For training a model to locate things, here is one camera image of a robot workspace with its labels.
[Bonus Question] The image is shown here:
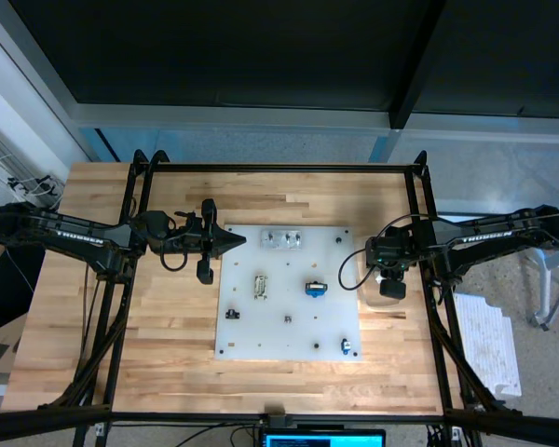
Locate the blue laptop screen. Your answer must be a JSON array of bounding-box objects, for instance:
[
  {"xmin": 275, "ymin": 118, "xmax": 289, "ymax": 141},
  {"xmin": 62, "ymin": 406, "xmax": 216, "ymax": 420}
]
[{"xmin": 259, "ymin": 428, "xmax": 387, "ymax": 447}]

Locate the black aluminium frame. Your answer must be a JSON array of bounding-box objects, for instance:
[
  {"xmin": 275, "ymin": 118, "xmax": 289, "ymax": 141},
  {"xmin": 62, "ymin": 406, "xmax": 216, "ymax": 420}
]
[{"xmin": 0, "ymin": 148, "xmax": 559, "ymax": 447}]

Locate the arm long cable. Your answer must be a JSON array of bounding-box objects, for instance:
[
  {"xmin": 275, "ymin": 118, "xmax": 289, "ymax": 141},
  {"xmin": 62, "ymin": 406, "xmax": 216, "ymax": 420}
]
[{"xmin": 384, "ymin": 212, "xmax": 442, "ymax": 234}]

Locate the small black camera box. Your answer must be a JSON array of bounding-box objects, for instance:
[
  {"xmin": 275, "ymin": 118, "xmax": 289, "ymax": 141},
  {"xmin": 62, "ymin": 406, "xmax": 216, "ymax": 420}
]
[{"xmin": 264, "ymin": 403, "xmax": 288, "ymax": 427}]

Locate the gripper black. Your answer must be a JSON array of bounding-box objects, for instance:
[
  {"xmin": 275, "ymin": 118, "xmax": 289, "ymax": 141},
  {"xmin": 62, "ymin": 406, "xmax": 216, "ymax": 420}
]
[
  {"xmin": 375, "ymin": 265, "xmax": 408, "ymax": 302},
  {"xmin": 172, "ymin": 198, "xmax": 247, "ymax": 286}
]

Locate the brown cardboard box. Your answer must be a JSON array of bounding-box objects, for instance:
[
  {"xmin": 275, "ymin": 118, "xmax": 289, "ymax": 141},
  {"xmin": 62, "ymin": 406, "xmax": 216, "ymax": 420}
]
[{"xmin": 0, "ymin": 312, "xmax": 29, "ymax": 373}]

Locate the blue D-sub connector block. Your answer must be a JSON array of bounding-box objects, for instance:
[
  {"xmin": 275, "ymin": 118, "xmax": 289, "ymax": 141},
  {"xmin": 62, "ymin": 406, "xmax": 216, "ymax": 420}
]
[{"xmin": 304, "ymin": 278, "xmax": 330, "ymax": 300}]

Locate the black plug cable bundle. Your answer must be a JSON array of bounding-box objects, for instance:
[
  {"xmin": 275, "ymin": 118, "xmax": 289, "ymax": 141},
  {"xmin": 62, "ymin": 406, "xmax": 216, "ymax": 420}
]
[{"xmin": 7, "ymin": 174, "xmax": 60, "ymax": 199}]

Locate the arm looping cable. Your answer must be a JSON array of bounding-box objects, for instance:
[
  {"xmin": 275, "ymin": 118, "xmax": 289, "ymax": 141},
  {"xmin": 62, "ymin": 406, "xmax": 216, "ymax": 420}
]
[{"xmin": 337, "ymin": 248, "xmax": 378, "ymax": 291}]

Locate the thin black floor cable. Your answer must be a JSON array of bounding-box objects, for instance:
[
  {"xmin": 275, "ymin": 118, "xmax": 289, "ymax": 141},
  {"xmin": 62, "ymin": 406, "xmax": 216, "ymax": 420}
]
[{"xmin": 229, "ymin": 421, "xmax": 262, "ymax": 447}]

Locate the clear plastic tub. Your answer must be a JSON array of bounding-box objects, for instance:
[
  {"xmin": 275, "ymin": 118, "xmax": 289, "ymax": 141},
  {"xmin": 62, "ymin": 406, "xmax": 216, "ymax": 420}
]
[{"xmin": 357, "ymin": 267, "xmax": 404, "ymax": 312}]

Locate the aluminium bar block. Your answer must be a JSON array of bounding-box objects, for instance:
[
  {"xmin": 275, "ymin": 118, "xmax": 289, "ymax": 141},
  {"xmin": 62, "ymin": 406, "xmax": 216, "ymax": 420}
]
[{"xmin": 259, "ymin": 228, "xmax": 304, "ymax": 252}]

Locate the white taskboard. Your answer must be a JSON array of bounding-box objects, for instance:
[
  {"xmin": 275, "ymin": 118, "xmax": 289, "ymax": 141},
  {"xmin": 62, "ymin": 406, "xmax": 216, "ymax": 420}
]
[{"xmin": 212, "ymin": 224, "xmax": 363, "ymax": 362}]

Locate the black overhead beam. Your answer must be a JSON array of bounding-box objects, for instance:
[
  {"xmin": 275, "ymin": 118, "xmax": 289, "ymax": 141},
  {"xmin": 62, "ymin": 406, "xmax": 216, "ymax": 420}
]
[{"xmin": 389, "ymin": 0, "xmax": 448, "ymax": 130}]

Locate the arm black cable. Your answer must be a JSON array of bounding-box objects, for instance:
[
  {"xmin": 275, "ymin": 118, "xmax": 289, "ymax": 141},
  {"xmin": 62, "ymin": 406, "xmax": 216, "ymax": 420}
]
[{"xmin": 159, "ymin": 239, "xmax": 191, "ymax": 273}]

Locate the grey metal stand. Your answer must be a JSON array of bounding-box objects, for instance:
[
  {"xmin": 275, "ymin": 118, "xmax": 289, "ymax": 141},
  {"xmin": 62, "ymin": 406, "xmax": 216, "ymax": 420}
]
[{"xmin": 521, "ymin": 230, "xmax": 559, "ymax": 332}]

